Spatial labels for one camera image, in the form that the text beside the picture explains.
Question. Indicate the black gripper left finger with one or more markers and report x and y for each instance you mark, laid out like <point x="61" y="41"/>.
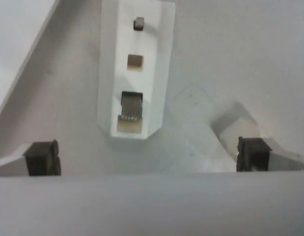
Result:
<point x="42" y="158"/>

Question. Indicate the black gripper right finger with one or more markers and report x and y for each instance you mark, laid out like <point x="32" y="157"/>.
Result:
<point x="253" y="155"/>

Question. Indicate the large metal square peg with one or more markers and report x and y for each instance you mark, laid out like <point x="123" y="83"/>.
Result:
<point x="131" y="105"/>

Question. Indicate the white square peg holder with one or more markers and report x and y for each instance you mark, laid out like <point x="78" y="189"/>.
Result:
<point x="139" y="78"/>

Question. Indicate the small metal square peg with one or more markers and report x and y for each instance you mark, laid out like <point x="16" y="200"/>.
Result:
<point x="138" y="24"/>

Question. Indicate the white task board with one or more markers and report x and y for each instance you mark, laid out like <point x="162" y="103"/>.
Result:
<point x="11" y="27"/>

